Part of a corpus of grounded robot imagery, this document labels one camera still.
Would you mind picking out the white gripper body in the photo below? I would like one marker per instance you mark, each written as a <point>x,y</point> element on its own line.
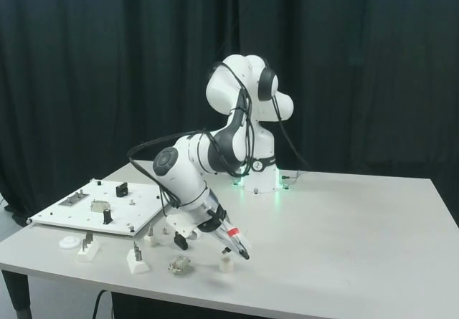
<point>219,236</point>

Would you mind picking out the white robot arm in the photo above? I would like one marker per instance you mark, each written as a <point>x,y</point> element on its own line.
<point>186,175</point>

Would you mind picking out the thin black rod red tag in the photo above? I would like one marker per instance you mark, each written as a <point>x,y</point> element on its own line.
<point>244,253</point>

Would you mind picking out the small white plug holder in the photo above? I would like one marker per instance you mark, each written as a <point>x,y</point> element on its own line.
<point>227,265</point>

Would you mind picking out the beige metal connector plug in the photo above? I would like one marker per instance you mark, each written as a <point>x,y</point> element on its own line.
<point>178,264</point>

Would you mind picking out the small white peg holder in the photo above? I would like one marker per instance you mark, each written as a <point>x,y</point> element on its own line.
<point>150,241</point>

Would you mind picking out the white holder with metal pegs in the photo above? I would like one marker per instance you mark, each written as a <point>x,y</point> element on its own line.
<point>137,263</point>
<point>87,254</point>

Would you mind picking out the white task board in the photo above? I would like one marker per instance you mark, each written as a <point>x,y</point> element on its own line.
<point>107,204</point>

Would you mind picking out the white large gear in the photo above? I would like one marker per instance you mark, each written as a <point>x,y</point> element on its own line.
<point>66,243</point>

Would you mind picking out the black table leg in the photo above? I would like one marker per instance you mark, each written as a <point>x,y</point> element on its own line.
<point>16,294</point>

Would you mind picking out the black curtains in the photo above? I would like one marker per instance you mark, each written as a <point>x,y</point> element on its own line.
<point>89,64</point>

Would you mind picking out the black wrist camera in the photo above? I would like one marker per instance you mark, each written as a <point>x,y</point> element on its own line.
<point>180,241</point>

